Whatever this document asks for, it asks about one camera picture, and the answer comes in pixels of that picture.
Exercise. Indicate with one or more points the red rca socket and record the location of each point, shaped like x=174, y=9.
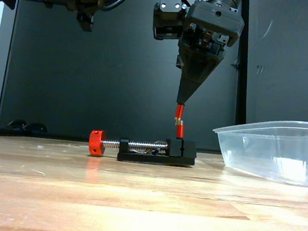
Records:
x=180, y=132

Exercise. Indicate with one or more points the black clamp hub red knob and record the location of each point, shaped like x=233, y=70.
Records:
x=152, y=158

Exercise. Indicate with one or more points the clear plastic tub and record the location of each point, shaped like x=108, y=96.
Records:
x=249, y=156

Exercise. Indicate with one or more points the white foam block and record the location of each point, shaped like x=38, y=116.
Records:
x=291, y=168

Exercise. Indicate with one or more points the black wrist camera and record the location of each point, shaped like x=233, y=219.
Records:
x=166, y=25

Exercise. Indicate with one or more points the black curved bracket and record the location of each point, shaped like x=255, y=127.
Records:
x=16, y=124
x=36, y=127

